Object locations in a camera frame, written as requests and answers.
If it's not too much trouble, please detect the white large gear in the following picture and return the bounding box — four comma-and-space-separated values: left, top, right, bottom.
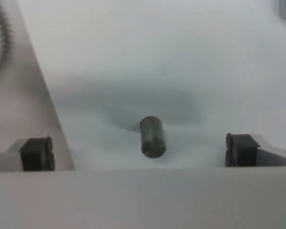
0, 0, 14, 77

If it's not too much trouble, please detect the white task board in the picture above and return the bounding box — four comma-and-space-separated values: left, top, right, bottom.
16, 0, 286, 171

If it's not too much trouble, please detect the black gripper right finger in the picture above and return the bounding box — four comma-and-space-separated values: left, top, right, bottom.
225, 132, 286, 167

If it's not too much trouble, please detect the metal round peg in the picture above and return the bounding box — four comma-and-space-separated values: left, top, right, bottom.
139, 115, 167, 159

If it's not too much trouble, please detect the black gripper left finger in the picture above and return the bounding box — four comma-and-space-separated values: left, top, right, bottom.
0, 135, 56, 172

